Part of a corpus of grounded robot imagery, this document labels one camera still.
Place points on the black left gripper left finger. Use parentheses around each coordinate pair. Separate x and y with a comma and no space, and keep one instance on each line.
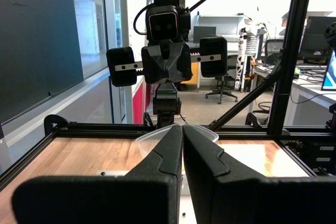
(105,200)

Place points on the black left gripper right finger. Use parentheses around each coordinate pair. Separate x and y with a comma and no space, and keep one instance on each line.
(249,200)

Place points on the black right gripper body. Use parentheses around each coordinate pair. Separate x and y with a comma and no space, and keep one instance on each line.
(122,77)

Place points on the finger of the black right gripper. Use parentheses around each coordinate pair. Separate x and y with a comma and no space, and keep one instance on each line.
(181,64)
(152,66)

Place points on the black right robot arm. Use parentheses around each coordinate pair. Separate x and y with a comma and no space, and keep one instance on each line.
(166,106)

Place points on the clear plastic container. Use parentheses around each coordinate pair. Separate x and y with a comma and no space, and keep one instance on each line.
(147,142)

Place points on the yellow cabinet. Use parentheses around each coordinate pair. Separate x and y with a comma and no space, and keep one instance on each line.
(195,73)

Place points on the red panel cabinet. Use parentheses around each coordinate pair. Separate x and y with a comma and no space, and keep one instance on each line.
(137,103)

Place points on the small black monitor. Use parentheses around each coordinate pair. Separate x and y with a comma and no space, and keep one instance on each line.
(204,32)

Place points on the black office chair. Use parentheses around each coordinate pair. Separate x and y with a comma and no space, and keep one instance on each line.
(220,94)

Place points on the white black patterned stand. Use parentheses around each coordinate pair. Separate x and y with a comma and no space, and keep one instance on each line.
(252,43)

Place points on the black control box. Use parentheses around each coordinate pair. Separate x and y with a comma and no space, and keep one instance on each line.
(315,153)

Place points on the black mesh chair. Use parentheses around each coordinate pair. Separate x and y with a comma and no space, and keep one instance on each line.
(273,48)

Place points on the white desk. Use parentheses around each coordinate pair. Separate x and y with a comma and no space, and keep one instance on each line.
(309,87)

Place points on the large black monitor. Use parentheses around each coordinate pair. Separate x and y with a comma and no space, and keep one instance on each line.
(317,35)

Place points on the lit laptop screen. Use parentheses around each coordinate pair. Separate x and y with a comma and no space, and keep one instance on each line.
(331,77)

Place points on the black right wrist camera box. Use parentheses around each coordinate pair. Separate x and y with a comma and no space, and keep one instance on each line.
(162,24)

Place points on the black aluminium frame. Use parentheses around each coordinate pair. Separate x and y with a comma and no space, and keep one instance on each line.
(295,24)

